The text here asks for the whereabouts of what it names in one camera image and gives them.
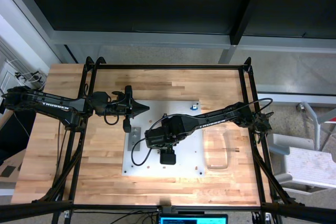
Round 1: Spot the grey wheeled stand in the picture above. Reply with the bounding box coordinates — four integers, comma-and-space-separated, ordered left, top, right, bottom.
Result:
296, 101, 336, 151

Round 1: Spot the white board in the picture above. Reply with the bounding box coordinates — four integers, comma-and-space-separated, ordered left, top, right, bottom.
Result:
122, 100, 204, 176

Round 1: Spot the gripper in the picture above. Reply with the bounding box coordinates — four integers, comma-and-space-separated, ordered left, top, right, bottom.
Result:
145, 126, 177, 166
104, 85, 150, 132

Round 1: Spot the black white cable bundle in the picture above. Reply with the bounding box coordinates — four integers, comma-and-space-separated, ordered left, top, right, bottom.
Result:
13, 69, 46, 83

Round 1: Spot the grey metal rack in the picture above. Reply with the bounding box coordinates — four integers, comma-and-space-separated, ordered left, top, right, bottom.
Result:
0, 0, 336, 65

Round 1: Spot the laptop screen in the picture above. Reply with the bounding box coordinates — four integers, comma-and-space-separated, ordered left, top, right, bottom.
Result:
158, 213, 228, 224

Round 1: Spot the black metal frame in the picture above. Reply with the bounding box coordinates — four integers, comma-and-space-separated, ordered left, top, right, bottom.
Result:
0, 56, 336, 224

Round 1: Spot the white step stool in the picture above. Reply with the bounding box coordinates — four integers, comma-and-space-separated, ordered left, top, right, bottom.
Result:
267, 132, 336, 194

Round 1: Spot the brown cardboard box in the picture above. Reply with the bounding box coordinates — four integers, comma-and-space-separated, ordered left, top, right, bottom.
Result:
0, 147, 27, 183

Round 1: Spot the aluminium plate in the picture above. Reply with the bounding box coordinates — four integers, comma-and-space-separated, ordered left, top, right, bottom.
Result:
127, 126, 142, 151

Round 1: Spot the clear plastic tub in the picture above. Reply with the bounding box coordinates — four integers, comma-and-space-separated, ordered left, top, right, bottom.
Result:
203, 126, 229, 174

